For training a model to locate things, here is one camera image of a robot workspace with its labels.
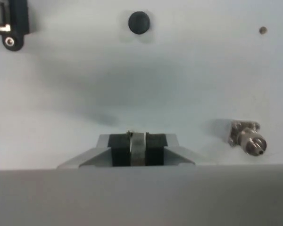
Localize metal square peg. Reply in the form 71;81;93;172
129;129;147;167

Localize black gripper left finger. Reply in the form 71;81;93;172
57;131;133;169

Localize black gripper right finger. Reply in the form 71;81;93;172
145;132;199;167

